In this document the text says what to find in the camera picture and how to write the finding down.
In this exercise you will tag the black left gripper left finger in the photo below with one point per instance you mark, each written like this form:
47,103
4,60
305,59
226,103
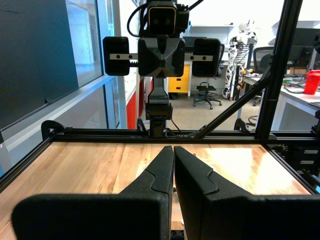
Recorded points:
100,217

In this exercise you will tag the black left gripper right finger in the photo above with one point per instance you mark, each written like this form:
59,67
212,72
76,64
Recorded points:
237,217

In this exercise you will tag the black metal frame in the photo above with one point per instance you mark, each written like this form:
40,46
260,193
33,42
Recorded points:
100,133

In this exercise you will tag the red plastic cup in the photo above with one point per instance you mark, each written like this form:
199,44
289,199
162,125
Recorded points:
312,83

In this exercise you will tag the white desk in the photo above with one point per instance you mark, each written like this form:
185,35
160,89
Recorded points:
297,110

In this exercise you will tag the black rolling stool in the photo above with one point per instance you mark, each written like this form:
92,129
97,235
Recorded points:
205,87

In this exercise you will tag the black monitor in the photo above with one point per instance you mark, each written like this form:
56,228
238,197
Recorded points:
303,50

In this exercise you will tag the black control box with labels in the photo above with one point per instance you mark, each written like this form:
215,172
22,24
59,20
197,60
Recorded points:
295,155

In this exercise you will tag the black arched frame bracket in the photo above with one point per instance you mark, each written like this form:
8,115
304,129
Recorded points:
50,126

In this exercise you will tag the red panel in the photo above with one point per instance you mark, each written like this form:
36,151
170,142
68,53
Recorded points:
131,112

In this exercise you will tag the yellow drawer cabinet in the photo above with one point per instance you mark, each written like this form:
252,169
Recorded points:
178,82

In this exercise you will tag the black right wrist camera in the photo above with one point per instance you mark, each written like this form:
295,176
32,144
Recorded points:
162,20

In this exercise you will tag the black mesh office chair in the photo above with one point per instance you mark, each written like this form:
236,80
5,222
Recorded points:
261,57

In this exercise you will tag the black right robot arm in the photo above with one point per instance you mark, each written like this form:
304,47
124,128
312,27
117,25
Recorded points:
160,107

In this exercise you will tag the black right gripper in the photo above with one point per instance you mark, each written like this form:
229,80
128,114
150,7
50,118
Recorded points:
116,56

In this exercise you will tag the white lattice robot figure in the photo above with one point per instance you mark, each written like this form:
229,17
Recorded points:
231,62

